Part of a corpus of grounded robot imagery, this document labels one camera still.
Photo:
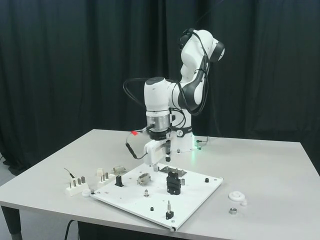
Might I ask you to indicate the black table leg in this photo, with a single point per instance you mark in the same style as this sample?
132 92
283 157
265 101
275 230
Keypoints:
11 222

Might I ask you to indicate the black plug with metal pin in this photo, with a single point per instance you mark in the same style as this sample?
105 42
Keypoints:
169 212

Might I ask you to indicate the white small gear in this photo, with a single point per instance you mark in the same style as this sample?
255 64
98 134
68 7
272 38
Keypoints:
244 203

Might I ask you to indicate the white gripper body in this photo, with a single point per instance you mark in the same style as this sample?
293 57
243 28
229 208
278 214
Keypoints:
153 152

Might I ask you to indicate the white medium gear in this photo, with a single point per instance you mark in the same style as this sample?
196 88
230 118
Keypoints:
86 193

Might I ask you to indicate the metal BNC plug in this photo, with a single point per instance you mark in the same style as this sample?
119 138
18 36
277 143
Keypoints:
145 193

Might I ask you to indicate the large metal square peg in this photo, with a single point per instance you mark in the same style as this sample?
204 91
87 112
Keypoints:
84 180

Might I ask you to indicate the white large gear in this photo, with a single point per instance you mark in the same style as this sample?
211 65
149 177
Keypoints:
235 196

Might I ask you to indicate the black USB plug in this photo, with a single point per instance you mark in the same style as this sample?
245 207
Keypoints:
118 181

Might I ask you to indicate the small white block holder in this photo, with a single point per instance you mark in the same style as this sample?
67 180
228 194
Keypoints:
100 172

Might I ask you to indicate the low white peg holder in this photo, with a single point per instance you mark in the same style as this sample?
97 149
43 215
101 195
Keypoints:
106 182

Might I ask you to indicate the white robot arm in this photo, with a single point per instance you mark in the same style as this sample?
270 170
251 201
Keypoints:
155 95

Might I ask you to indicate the black curtains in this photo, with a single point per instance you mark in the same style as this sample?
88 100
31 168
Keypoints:
62 62

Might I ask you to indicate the long white peg holder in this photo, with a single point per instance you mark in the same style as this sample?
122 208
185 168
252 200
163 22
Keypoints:
75 191

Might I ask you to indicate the black D-SUB plug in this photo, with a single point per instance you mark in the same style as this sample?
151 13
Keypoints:
173 183

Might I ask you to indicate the black cabinet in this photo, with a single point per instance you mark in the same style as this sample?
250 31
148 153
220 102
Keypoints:
120 232

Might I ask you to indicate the white task board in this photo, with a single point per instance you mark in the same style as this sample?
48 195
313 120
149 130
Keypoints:
130 201

